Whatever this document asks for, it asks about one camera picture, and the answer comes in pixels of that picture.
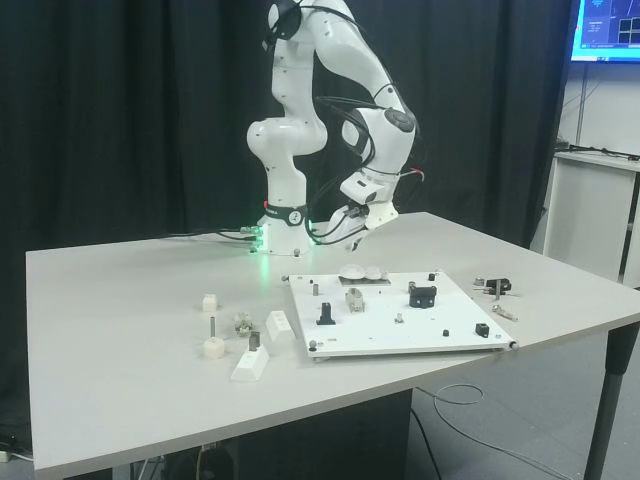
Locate grey floor cable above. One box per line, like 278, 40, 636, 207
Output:
410, 383, 589, 465

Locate white cabinet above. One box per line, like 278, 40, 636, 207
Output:
541, 148, 640, 290

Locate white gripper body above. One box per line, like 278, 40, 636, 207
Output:
313, 204, 374, 251

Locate black curtain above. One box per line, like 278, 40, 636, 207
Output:
0, 0, 576, 441

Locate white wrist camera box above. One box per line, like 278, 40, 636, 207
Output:
339, 168, 385, 207

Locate black base cables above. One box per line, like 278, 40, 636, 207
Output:
167, 225, 266, 243

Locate white task board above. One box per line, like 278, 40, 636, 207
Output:
281, 269, 519, 362

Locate flat white mounting plate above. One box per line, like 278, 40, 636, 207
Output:
363, 199, 400, 231

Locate white long wedge holder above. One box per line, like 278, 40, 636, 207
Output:
230, 348, 272, 384

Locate grey table leg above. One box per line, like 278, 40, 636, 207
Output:
583, 327, 629, 480

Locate blue screen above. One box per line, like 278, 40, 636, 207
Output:
569, 0, 640, 65

